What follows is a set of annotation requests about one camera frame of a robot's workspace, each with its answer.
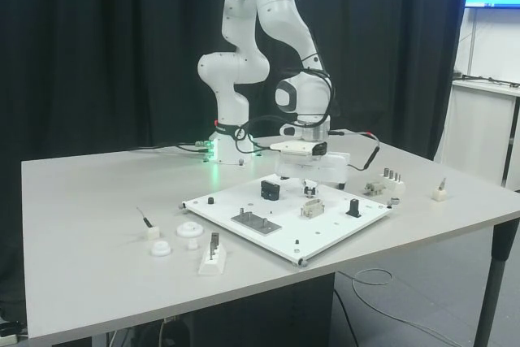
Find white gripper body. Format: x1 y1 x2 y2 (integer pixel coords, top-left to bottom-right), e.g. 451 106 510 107
275 151 352 188

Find white task board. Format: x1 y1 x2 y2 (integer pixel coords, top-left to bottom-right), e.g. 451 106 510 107
178 178 394 268

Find black rod with red tag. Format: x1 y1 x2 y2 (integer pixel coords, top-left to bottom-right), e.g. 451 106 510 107
331 129 382 171

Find grey D-SUB plug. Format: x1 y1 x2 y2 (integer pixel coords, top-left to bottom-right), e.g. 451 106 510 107
362 180 385 196

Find white round peg holder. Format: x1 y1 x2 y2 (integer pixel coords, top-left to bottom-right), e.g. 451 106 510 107
377 171 408 194

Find white square peg holder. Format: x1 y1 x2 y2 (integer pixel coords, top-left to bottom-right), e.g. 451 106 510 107
197 246 229 276

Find white large gear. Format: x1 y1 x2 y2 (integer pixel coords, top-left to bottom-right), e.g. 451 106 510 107
175 220 204 239

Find white medium gear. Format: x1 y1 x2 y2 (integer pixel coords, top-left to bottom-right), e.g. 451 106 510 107
149 241 172 258

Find white cabinet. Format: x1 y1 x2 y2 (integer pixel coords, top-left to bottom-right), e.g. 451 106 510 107
433 78 520 193

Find dark grey table leg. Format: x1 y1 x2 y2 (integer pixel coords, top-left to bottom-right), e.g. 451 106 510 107
474 223 511 347

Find black curtain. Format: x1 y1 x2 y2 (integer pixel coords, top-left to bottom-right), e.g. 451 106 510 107
0 0 475 323

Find black looped camera cable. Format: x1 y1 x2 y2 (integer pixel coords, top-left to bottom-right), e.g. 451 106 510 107
232 114 288 155

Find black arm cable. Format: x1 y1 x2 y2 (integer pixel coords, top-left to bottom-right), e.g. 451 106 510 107
210 0 338 120

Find black base cables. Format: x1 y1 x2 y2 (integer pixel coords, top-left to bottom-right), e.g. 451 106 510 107
133 141 215 158

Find grey floor cable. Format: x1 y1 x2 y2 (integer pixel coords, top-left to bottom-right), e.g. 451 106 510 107
350 267 481 345

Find black plug with thin wire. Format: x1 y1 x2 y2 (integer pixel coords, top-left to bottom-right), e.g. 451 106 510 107
136 207 153 230

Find black cables on cabinet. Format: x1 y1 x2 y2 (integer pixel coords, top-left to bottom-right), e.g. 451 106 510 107
452 72 520 90

